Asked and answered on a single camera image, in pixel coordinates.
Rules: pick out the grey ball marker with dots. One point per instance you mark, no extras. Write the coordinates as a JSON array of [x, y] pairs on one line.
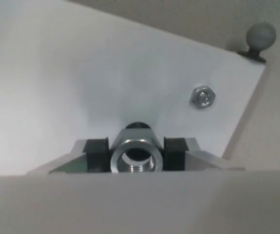
[[260, 34]]

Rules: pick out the small metal hex nut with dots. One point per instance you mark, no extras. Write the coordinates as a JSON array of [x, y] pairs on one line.
[[203, 96]]

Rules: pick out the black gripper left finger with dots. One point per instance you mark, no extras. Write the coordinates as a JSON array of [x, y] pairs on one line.
[[96, 156]]

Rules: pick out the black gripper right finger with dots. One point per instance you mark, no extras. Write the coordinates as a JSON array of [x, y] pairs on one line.
[[174, 156]]

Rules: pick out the white task board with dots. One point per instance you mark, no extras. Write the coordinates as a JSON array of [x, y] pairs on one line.
[[81, 73]]

